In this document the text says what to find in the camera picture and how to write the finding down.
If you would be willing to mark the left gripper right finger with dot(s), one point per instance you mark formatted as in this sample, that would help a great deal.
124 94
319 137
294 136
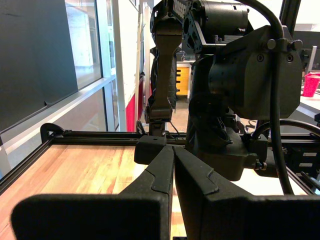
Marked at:
250 220

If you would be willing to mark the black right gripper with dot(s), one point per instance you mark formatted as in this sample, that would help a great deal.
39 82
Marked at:
232 160

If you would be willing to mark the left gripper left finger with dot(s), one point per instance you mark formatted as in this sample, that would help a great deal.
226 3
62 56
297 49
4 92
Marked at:
100 217

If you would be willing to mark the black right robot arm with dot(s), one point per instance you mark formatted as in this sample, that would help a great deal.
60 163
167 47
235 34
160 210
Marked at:
250 75

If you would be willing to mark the yellow drawer cabinet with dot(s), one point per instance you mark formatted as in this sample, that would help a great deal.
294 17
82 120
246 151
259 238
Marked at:
183 80

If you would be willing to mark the white side table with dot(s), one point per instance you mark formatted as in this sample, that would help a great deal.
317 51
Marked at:
310 105

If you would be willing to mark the pink plastic bin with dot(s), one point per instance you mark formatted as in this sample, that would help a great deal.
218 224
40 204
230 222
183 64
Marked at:
311 85

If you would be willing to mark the black aluminium frame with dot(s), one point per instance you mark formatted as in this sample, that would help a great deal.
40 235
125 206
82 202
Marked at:
100 135

